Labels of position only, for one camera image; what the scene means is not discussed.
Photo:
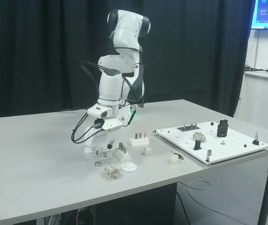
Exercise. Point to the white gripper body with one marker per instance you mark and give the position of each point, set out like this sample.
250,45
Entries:
101,140

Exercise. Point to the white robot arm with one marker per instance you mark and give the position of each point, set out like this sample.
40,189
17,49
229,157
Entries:
124,35

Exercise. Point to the metal BNC plug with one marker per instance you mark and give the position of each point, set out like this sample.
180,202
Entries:
104,154

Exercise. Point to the white medium gear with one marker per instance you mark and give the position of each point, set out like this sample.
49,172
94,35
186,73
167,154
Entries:
86,150

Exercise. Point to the large metal square peg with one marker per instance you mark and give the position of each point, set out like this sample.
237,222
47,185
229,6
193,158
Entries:
120,145

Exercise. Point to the metal nut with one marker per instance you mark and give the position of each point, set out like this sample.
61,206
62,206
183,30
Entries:
97,163

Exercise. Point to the medium metal square peg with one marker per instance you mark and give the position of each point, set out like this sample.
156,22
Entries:
123,148

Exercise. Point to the white square peg holder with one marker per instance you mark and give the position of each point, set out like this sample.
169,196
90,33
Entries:
120,156

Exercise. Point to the small metal square peg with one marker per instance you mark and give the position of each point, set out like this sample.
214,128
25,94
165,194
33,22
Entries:
125,150

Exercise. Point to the flat white mounting plate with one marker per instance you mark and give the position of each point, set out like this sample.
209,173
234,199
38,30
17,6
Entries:
111,123

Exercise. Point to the beige waterproof plug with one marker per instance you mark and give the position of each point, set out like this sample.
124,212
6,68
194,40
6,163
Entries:
109,170

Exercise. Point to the white large gear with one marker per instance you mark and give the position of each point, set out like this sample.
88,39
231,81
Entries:
129,168

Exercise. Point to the white round peg holder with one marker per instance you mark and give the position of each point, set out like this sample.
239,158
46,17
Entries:
139,142

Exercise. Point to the medium metal round peg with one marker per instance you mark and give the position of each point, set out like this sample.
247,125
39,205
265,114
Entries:
140,136

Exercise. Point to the small white plug holder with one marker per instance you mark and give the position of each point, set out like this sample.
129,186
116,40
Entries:
147,150
174,159

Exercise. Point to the black control cabinet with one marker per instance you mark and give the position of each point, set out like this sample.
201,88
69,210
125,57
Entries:
136,206

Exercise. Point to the black USB plug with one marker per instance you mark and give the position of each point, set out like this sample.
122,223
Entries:
179,156

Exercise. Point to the black curtain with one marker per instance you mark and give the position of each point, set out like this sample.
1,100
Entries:
42,47

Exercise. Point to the black D-SUB plug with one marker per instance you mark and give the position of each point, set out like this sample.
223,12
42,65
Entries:
222,128

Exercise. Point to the white task board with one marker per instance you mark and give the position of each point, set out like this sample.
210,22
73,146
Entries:
232,147

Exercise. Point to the blue screen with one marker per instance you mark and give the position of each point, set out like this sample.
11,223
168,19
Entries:
267,14

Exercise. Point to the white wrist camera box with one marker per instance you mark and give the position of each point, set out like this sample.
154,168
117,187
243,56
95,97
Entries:
98,112

